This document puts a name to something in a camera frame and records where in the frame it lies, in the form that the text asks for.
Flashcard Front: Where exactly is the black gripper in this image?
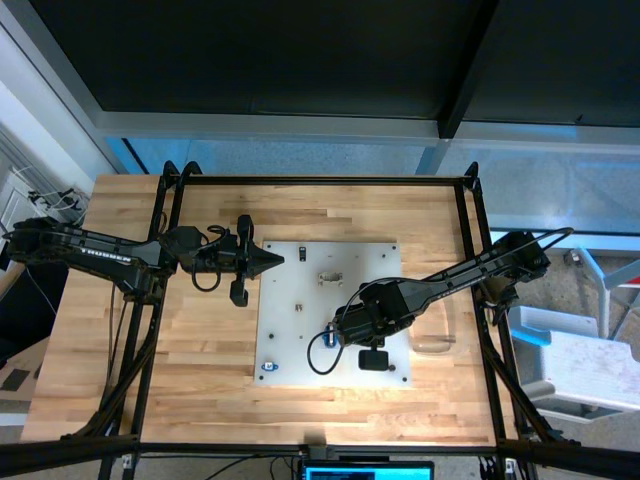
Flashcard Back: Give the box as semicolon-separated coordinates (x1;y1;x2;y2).
333;299;401;372
219;213;285;307

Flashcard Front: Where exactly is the white taskboard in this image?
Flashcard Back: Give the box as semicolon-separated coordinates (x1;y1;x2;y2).
254;240;414;389

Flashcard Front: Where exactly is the clear plastic tub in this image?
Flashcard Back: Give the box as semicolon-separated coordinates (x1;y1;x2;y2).
408;284;459;356

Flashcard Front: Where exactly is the laptop screen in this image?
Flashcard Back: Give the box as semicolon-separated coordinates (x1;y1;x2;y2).
298;459;435;480

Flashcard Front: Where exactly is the white plastic step stool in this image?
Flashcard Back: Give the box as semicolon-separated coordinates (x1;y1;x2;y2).
507;304;640;426

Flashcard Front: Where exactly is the grey metal stand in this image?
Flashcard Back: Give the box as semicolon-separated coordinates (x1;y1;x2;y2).
569;244;640;344

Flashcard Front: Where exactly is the cardboard box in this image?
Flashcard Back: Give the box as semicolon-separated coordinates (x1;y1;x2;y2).
0;334;51;401

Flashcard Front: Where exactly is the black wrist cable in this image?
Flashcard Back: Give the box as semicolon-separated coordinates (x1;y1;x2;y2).
306;283;365;376

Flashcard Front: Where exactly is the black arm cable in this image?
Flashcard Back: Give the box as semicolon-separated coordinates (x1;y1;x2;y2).
191;223;232;293

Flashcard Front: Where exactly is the black metal frame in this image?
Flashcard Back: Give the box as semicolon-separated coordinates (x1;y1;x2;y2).
0;159;640;480

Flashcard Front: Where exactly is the black and white cable bundle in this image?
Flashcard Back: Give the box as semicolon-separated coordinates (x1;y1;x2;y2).
24;185;89;214

